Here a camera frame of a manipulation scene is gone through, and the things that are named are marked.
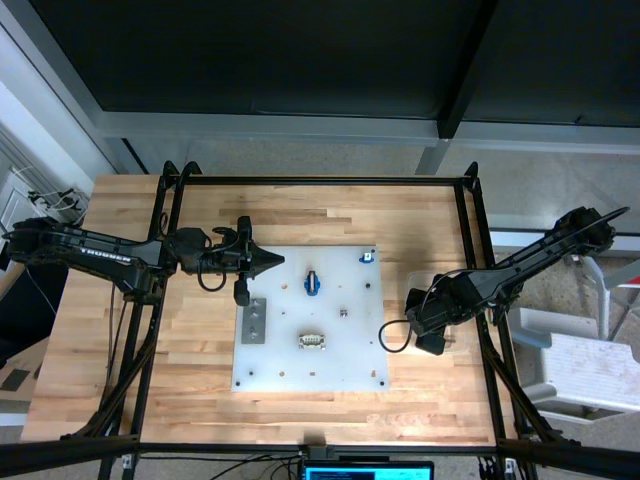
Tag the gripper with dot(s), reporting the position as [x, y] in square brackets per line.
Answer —
[243, 260]
[427, 315]

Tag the blue holder with silver connector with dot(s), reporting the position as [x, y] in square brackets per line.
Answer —
[311, 283]

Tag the black metal frame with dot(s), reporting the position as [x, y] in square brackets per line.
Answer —
[320, 181]

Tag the white board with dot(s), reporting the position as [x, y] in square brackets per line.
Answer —
[310, 320]

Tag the beige connector base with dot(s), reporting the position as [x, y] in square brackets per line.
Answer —
[312, 341]

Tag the aluminium plate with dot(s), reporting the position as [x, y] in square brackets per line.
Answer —
[254, 322]

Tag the white step stool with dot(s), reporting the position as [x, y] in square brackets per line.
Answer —
[585, 370]

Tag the white chair frame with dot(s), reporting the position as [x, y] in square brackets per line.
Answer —
[600, 280]

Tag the blue block with white cube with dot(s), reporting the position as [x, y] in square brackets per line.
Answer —
[366, 257]

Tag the laptop screen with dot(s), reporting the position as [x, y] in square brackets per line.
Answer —
[365, 472]

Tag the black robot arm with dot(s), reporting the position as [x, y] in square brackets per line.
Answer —
[100, 252]
[525, 255]

